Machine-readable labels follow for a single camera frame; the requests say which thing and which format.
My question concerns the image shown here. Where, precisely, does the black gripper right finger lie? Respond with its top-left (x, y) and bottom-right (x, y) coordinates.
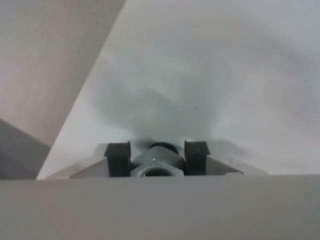
top-left (184, 139), bottom-right (245, 177)

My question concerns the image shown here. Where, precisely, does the white task board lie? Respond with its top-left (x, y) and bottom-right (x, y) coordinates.
top-left (36, 0), bottom-right (320, 180)

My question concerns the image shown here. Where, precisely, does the metal bolt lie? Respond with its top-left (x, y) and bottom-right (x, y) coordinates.
top-left (129, 141), bottom-right (186, 177)

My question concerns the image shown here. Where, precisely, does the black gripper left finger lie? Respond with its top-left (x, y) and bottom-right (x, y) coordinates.
top-left (69, 140), bottom-right (132, 179)

